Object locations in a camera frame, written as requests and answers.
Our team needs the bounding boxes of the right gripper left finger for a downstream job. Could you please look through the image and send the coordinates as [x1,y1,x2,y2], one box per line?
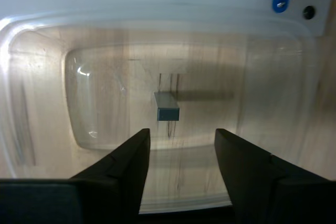
[68,129,150,224]

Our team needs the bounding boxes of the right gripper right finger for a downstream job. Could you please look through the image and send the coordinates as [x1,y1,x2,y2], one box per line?
[214,129,336,224]

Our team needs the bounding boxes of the small grey metal bar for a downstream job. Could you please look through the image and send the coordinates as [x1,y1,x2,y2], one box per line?
[154,91,181,122]

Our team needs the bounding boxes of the clear plastic tub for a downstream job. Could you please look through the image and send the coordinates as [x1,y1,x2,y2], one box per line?
[0,8,336,209]

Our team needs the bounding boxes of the black board screw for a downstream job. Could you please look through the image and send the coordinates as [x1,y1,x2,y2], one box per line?
[302,5,317,20]

